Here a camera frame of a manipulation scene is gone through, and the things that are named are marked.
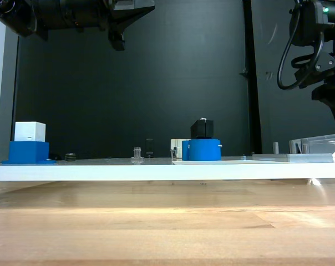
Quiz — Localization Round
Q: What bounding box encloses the blue D-sub connector mount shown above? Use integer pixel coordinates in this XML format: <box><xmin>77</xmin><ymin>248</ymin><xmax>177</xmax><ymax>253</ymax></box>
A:
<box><xmin>181</xmin><ymin>138</ymin><xmax>223</xmax><ymax>161</ymax></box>

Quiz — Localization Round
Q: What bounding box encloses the blue flanged socket mount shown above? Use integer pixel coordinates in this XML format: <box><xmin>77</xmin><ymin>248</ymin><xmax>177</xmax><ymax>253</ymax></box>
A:
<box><xmin>1</xmin><ymin>140</ymin><xmax>57</xmax><ymax>165</ymax></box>

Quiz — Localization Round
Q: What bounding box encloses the black vertical post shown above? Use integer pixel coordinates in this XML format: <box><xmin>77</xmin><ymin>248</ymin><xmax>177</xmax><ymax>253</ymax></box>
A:
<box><xmin>238</xmin><ymin>0</ymin><xmax>263</xmax><ymax>155</ymax></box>

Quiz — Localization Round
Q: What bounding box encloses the clear plastic tub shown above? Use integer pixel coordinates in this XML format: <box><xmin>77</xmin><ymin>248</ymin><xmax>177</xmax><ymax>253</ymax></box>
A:
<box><xmin>288</xmin><ymin>132</ymin><xmax>335</xmax><ymax>164</ymax></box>

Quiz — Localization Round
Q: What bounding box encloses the white cube socket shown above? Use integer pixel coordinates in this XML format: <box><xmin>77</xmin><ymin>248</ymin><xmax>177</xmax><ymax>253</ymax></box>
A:
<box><xmin>14</xmin><ymin>121</ymin><xmax>47</xmax><ymax>142</ymax></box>

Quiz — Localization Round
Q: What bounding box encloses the white multi-pin connector housing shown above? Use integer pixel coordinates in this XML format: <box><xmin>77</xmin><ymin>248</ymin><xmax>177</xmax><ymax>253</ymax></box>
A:
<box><xmin>170</xmin><ymin>139</ymin><xmax>184</xmax><ymax>161</ymax></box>

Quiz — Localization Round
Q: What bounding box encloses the small clear plastic clip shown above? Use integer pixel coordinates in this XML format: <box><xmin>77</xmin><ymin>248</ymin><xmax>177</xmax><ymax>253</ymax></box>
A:
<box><xmin>130</xmin><ymin>146</ymin><xmax>145</xmax><ymax>165</ymax></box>

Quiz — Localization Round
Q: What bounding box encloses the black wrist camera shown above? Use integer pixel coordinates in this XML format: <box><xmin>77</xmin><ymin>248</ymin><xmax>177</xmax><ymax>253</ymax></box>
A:
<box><xmin>294</xmin><ymin>51</ymin><xmax>335</xmax><ymax>90</ymax></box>

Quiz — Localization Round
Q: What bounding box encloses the white task board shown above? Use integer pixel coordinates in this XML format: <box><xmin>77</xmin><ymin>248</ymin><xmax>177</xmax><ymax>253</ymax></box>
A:
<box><xmin>0</xmin><ymin>158</ymin><xmax>335</xmax><ymax>181</ymax></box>

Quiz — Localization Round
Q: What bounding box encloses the black D-sub connector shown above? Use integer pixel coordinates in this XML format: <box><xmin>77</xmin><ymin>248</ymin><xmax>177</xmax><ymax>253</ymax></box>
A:
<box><xmin>190</xmin><ymin>117</ymin><xmax>215</xmax><ymax>139</ymax></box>

